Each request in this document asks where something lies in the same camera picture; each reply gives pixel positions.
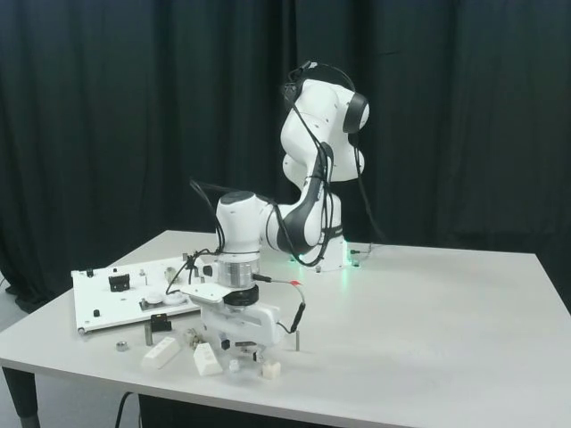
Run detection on black table leg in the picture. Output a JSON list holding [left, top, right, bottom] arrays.
[[2, 367, 39, 428]]

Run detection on black looped wrist cable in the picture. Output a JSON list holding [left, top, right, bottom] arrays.
[[165, 177, 227, 295]]

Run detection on white holder with holes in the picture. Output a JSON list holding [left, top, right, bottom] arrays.
[[192, 342, 223, 376], [141, 339, 183, 371]]

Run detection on black box under table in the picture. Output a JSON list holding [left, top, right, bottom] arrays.
[[137, 394, 313, 428]]

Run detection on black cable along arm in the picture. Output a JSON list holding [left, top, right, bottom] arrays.
[[283, 62, 385, 268]]

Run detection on black floor cable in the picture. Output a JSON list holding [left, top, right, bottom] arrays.
[[115, 391, 137, 428]]

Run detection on black curtains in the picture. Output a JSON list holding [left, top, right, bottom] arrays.
[[0, 0, 571, 309]]

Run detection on white task board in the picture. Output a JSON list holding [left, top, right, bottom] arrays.
[[70, 260, 211, 334]]

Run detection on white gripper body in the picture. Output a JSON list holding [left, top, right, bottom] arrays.
[[200, 301, 283, 347]]

